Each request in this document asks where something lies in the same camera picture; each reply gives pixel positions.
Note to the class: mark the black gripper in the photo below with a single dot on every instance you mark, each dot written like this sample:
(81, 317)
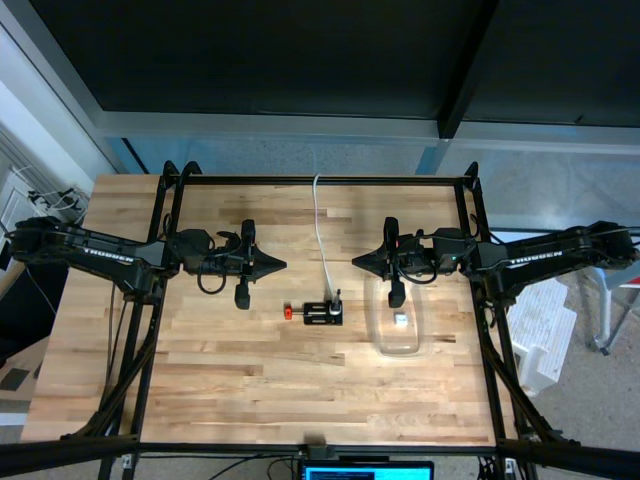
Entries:
(394, 262)
(248, 265)

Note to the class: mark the black power plug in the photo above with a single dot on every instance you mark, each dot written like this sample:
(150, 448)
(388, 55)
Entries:
(338, 299)

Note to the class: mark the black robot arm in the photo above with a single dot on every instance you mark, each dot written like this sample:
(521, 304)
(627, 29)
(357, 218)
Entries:
(535, 260)
(107, 255)

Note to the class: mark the clear plastic container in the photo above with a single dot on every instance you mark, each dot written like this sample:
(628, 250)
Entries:
(400, 350)

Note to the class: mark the small white block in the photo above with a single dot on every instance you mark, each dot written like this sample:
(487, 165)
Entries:
(400, 319)

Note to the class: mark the black vise with red knob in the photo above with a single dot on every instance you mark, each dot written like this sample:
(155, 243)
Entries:
(315, 315)

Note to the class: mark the white plastic step stool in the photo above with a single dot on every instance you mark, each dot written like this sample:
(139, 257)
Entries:
(542, 325)

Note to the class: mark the laptop screen with blue edge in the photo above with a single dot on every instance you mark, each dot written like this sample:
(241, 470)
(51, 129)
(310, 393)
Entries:
(365, 472)

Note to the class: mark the black square pillar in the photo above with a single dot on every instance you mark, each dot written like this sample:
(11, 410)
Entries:
(467, 70)

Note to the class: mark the chair with grey metal legs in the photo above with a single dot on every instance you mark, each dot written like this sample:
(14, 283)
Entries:
(603, 310)

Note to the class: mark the large black box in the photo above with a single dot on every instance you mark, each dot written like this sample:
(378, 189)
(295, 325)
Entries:
(25, 310)

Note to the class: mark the brown cardboard box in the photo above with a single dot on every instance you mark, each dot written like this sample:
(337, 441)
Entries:
(30, 360)

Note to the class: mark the small black fixed camera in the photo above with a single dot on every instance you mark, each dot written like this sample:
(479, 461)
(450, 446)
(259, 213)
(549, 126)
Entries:
(316, 450)

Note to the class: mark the black metal frame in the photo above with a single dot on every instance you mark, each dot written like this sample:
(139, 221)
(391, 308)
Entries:
(60, 452)

